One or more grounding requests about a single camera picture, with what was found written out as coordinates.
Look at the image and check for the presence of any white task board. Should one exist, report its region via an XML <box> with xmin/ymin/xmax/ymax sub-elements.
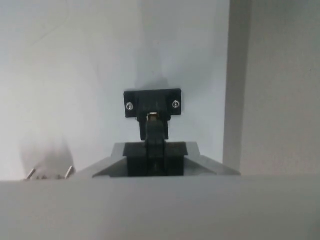
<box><xmin>0</xmin><ymin>0</ymin><xmax>252</xmax><ymax>182</ymax></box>

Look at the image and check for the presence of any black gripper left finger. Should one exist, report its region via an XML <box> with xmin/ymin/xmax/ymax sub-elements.
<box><xmin>74</xmin><ymin>141</ymin><xmax>149</xmax><ymax>179</ymax></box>

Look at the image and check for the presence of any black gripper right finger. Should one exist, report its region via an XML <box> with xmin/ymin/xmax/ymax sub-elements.
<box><xmin>163</xmin><ymin>141</ymin><xmax>242</xmax><ymax>177</ymax></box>

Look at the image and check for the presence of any black USB plug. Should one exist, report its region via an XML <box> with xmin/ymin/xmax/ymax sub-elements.
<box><xmin>145</xmin><ymin>112</ymin><xmax>166</xmax><ymax>177</ymax></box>

